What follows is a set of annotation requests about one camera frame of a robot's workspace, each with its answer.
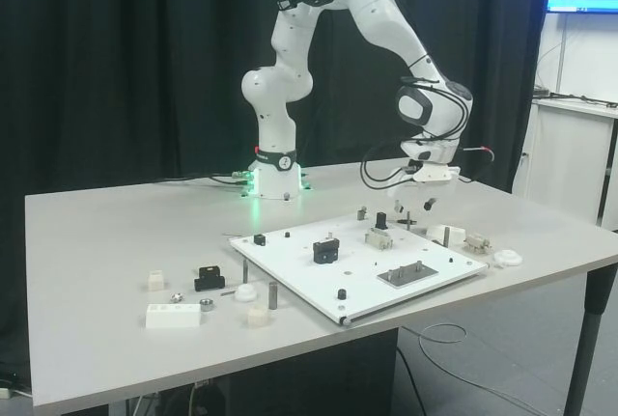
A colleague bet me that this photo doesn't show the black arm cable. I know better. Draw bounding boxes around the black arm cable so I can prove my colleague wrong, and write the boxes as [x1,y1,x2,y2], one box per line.
[276,0,475,191]

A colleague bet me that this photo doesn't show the long white holder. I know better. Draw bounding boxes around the long white holder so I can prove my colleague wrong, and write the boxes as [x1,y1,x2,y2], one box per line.
[145,303,202,329]

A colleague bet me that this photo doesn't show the black D-SUB plug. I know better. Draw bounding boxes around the black D-SUB plug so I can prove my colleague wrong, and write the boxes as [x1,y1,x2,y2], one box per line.
[193,265,228,291]

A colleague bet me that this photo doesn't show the black curtains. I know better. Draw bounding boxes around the black curtains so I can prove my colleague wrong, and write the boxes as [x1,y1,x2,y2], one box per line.
[0,0,551,224]

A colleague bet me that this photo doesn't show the white cabinet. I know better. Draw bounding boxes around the white cabinet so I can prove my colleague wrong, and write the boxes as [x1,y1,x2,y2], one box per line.
[511,95,618,232]

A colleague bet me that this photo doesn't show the black table leg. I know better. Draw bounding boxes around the black table leg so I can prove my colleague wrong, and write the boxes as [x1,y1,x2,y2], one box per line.
[562,270,607,416]

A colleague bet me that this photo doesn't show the white large gear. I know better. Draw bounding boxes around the white large gear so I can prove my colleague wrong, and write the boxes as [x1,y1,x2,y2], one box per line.
[492,249,524,269]

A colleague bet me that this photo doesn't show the white task board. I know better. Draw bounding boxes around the white task board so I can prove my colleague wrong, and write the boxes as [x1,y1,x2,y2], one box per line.
[227,216,489,326]

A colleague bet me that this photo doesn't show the beige metal connector plug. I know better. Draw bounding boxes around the beige metal connector plug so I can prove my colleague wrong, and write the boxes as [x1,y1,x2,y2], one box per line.
[462,236,494,257]

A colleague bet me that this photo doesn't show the white holder with holes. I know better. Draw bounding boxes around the white holder with holes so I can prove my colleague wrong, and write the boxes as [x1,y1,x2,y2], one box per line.
[427,224,467,247]

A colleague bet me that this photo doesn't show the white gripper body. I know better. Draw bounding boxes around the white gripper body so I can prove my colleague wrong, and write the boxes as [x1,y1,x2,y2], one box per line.
[384,169,458,201]

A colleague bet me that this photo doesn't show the black base cable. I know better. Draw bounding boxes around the black base cable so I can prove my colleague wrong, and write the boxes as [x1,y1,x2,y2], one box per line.
[163,172,255,188]

